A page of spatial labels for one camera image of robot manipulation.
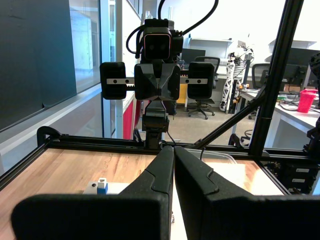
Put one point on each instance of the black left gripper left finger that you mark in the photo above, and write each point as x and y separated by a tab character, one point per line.
100	217

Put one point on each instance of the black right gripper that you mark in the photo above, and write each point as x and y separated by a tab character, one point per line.
112	87

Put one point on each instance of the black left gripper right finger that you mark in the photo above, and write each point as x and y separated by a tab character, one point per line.
250	220

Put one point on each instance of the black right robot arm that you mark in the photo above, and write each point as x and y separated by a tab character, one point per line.
155	120

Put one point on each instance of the small blue white connector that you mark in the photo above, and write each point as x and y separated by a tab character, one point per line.
102	190

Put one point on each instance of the yellow panel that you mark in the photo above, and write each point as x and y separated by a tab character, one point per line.
182	95

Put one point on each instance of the black computer monitor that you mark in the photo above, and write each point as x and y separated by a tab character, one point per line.
193	55

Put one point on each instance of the black office chair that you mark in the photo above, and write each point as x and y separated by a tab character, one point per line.
200	101
258	72

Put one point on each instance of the red cabinet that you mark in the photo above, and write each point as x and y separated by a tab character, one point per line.
128	120

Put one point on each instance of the black control boxes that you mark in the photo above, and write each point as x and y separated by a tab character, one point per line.
282	175

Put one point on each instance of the clear plastic tub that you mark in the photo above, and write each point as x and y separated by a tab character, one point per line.
220	157

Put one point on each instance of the white lattice structure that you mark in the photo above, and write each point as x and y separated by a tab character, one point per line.
228	85

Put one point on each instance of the white desk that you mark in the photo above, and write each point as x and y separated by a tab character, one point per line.
295	117

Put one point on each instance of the pink waste bin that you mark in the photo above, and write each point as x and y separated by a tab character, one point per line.
306	101

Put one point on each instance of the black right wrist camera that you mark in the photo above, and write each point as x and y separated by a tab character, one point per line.
157	43

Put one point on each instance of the black aluminium frame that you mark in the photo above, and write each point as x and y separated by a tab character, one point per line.
282	50

